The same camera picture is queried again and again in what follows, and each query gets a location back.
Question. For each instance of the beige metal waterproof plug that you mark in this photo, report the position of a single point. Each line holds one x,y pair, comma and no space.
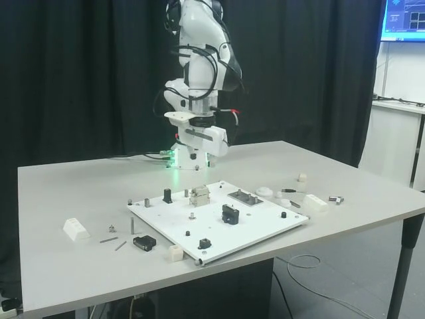
198,196

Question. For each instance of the white power strip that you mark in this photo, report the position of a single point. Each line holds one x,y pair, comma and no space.
7,312

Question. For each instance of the small white cube holder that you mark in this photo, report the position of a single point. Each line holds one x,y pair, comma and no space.
302,176
176,255

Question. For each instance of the white large gear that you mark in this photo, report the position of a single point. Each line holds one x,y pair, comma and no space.
264,191

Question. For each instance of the grey Ethernet plug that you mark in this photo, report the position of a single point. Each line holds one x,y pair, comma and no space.
336,199

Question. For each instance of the white wedge-shaped peg holder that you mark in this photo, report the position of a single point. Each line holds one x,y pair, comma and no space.
317,202
75,229

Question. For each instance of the black D-SUB plug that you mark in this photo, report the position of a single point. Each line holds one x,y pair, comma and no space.
143,242

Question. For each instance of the dark grey table leg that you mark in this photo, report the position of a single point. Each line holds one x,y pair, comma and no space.
406,259

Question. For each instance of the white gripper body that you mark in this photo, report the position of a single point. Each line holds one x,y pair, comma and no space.
212,141

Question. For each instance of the metal round peg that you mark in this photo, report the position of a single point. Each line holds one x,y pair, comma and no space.
295,203
131,226
108,239
120,246

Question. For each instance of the metal square peg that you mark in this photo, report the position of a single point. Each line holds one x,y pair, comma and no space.
146,202

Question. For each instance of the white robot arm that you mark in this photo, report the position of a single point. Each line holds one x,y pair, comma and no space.
199,73

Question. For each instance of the white small gear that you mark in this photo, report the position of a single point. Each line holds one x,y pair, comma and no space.
282,200

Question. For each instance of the white task board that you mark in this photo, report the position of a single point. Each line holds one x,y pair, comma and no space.
212,229

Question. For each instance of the white cabinet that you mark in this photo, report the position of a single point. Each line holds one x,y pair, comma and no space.
388,143

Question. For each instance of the black curtains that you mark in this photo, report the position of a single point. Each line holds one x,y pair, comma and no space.
83,83

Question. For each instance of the white medium gear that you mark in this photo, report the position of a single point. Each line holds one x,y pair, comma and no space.
278,194

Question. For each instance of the black USB plug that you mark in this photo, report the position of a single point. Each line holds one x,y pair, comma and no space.
289,191

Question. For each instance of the blue screen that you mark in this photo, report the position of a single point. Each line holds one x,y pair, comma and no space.
403,20

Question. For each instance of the metal BNC plug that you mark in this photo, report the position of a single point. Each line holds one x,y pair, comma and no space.
112,229

